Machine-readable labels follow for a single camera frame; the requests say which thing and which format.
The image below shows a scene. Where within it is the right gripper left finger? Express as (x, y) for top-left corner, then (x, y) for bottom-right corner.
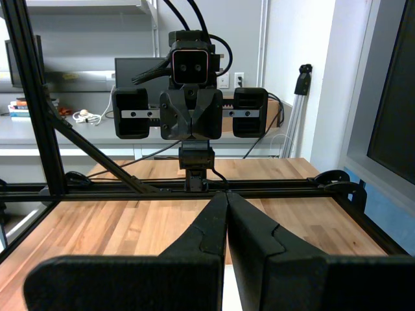
(24, 191), (228, 311)

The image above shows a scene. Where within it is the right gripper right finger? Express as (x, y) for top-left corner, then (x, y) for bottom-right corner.
(228, 192), (415, 311)

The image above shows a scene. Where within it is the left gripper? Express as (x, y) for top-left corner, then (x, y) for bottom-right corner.
(113, 86), (268, 141)

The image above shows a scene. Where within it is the dark grey monitor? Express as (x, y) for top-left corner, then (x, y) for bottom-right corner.
(115, 57), (172, 91)

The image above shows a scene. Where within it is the black and silver tripod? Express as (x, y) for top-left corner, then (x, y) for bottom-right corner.
(281, 63), (314, 159)

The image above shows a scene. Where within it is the stack of books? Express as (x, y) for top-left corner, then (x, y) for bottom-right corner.
(8, 98), (33, 120)

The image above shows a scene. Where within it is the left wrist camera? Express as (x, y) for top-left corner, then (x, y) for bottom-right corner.
(167, 29), (217, 87)

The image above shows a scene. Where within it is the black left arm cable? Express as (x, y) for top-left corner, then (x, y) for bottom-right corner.
(131, 60), (172, 84)

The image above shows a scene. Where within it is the black looped cable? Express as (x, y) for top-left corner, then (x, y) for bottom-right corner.
(207, 33), (234, 78)

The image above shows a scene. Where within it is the coiled white cord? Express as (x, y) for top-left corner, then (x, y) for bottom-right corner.
(73, 108), (104, 126)

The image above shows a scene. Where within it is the black overhead cable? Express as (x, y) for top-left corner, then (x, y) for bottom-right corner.
(163, 0), (191, 32)
(187, 0), (211, 34)

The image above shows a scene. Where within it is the grey wall shelf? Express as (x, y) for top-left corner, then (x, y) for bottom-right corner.
(25, 0), (160, 16)

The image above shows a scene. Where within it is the black metal frame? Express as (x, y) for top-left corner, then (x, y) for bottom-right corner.
(0, 0), (411, 260)

